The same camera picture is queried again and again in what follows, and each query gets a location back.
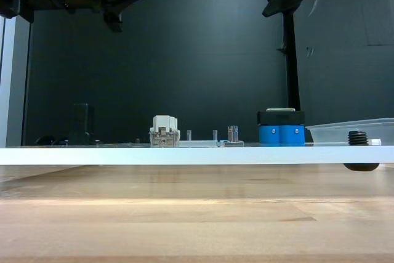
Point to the beige connector housing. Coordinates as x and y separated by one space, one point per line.
164 124

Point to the white taskboard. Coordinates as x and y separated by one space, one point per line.
184 156

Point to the black clamp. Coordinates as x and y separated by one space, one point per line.
81 121

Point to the clear plastic tub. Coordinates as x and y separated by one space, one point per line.
332 135

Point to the black threaded screw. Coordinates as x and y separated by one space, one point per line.
358 138

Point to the silver block with bolts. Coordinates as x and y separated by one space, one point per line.
197 143

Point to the small white block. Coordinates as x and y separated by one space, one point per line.
375 142

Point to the black rubber foot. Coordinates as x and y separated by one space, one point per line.
360 167

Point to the black wall pillar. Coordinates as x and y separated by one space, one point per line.
292 75

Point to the grey window frame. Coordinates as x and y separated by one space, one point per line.
7 90

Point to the blue D-sub connector mount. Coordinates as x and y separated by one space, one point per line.
271 135

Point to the black metal frame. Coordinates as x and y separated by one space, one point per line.
46 140

